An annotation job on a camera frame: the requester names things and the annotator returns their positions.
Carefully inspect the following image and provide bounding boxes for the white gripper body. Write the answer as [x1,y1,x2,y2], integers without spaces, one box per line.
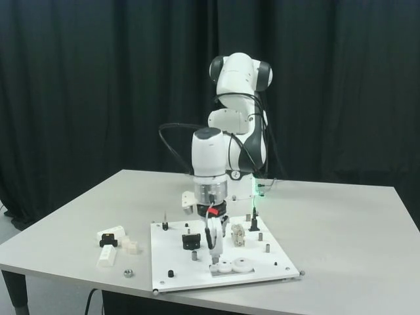
[208,217,226,261]

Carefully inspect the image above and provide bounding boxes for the white large gear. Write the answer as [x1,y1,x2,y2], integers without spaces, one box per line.
[230,258,251,274]

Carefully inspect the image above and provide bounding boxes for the black Ethernet plug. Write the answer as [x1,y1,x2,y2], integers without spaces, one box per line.
[181,233,201,251]

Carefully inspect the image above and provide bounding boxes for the white task board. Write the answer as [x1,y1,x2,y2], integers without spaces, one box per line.
[149,213,303,294]

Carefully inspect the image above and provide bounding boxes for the white holder with holes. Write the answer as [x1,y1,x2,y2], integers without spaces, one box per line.
[95,245,119,270]
[96,225,127,243]

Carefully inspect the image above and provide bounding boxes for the black D-SUB plug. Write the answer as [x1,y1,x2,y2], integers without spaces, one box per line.
[98,232,119,248]

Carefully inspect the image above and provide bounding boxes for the black curtains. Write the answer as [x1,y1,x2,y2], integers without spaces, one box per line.
[0,0,420,224]

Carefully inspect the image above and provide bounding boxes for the dark table leg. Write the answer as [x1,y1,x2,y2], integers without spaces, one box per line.
[2,270,28,315]

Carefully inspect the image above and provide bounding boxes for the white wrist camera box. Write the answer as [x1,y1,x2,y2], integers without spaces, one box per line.
[182,191,198,215]

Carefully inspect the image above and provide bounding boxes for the black base cable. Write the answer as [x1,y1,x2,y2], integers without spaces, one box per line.
[255,178,278,198]

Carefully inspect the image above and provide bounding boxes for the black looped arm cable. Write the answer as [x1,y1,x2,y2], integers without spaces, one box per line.
[158,123,237,180]

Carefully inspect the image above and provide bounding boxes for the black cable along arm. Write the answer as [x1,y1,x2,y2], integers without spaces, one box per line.
[215,91,276,175]

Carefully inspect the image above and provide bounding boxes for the black floor cable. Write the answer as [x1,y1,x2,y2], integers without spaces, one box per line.
[85,287,100,315]

